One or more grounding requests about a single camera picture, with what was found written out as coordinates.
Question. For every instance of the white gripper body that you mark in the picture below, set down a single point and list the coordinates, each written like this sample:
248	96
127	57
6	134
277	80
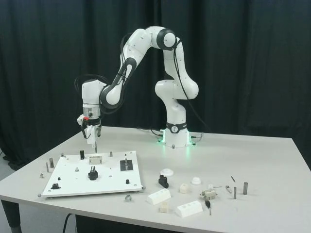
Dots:
91	134

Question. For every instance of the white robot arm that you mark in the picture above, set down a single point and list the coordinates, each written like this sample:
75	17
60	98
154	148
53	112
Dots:
173	94

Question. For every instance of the thick metal peg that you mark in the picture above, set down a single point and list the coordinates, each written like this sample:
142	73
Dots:
51	162
245	188

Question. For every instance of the thin metal peg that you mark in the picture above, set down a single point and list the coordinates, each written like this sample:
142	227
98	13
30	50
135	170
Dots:
46	167
235	192

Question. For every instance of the long white peg holder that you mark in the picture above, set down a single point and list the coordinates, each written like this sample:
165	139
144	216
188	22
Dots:
158	197
189	208

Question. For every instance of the thin black rod red tag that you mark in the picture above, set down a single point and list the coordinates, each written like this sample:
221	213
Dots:
84	131

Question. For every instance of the white task board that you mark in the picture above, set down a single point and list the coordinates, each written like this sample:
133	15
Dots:
80	179

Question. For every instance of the small metal BNC plug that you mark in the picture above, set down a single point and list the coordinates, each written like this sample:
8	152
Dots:
41	175

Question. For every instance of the metal bolt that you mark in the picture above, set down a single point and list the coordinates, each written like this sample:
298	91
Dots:
128	198

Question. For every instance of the white large gear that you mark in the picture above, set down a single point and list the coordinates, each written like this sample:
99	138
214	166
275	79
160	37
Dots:
167	171

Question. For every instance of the black curtain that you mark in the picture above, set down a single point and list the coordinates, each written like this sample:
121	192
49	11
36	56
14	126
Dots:
36	60

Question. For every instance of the small white cube holder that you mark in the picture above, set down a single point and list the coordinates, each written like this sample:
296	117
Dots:
184	188
164	207

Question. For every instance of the white medium gear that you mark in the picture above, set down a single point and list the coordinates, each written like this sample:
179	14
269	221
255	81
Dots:
195	181

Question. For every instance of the dark table leg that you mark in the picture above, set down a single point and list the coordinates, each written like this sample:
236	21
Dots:
9	216

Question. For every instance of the metal D-SUB plug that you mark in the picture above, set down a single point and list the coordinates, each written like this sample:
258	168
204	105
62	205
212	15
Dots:
207	194

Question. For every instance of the small white camera box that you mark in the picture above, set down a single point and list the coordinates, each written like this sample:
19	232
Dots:
80	120

